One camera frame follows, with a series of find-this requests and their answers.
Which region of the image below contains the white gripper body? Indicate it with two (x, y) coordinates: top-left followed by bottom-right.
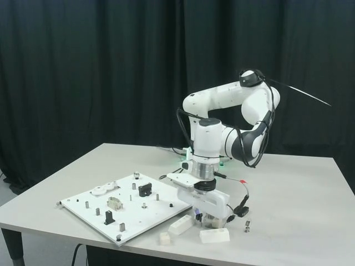
(177, 188), (231, 221)

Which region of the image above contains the flat white wrist plate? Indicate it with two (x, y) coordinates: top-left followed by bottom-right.
(165, 172), (201, 190)

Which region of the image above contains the small white block holder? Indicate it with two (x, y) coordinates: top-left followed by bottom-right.
(159, 232), (173, 246)

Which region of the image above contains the black D-SUB plug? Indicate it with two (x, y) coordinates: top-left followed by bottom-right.
(234, 205), (250, 217)

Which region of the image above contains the black wrist band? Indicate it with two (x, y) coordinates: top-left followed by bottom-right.
(193, 180), (217, 193)

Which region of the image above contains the black cable under table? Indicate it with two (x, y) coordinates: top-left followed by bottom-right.
(73, 243), (84, 266)

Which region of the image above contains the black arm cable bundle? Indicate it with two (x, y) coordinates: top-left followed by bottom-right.
(176, 70), (280, 168)

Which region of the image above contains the black curtain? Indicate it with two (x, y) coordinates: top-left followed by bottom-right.
(0, 0), (355, 192)

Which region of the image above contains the thin cable tie tail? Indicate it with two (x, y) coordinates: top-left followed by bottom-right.
(262, 77), (332, 107)

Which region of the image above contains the dark table leg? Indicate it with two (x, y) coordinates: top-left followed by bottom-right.
(1, 227), (22, 266)

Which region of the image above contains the long white holder with holes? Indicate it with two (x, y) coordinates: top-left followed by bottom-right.
(199, 227), (231, 244)
(168, 214), (194, 235)

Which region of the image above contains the white task board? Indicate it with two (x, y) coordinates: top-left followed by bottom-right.
(57, 171), (195, 246)

